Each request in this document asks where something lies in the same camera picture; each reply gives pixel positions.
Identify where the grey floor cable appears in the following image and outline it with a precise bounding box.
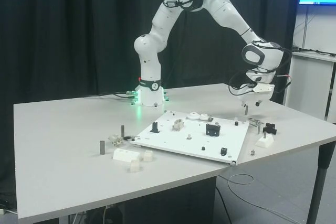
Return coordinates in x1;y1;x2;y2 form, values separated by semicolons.
215;173;336;224

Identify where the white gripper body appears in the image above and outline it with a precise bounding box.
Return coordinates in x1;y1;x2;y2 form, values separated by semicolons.
237;90;274;105

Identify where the black D-SUB plug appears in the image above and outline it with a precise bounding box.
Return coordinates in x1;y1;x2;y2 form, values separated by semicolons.
262;122;278;134

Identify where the white task board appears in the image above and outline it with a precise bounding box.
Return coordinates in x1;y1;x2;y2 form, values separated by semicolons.
130;110;250;167

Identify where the metal and white plug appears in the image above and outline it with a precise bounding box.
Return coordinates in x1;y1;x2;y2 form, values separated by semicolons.
108;134;123;147

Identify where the dark table leg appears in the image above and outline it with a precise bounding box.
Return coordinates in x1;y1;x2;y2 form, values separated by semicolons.
307;144;331;224

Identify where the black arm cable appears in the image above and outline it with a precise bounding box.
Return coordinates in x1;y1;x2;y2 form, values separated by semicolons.
227;71;257;96

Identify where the long white peg holder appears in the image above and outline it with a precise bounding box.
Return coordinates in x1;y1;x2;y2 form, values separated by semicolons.
112;148;139;162

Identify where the white peg holder with holes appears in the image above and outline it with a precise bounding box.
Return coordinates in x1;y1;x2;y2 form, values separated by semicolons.
255;136;276;148

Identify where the black base cable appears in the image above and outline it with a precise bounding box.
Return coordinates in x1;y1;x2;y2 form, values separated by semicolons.
90;90;138;100

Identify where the black stepped block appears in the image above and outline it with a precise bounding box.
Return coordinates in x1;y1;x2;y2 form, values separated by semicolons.
205;123;220;137

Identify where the black curtain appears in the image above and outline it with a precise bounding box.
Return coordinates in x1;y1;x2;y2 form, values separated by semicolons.
0;0;303;141

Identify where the white cabinet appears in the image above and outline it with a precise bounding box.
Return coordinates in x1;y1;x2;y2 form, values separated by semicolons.
284;50;336;124

